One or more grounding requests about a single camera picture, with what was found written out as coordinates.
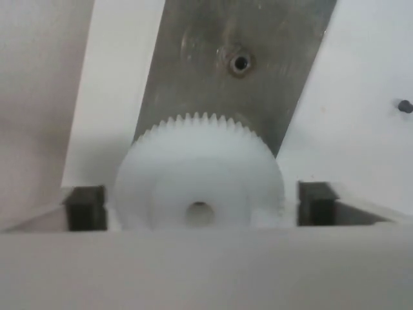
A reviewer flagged white large gear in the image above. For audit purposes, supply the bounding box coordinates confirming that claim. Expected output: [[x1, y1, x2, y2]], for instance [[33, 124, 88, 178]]
[[113, 111, 287, 232]]

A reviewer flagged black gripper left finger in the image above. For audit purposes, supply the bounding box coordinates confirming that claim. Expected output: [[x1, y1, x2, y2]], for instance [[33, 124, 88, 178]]
[[0, 185, 109, 233]]

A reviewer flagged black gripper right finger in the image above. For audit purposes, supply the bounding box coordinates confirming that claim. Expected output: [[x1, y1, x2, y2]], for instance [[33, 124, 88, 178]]
[[296, 181, 399, 227]]

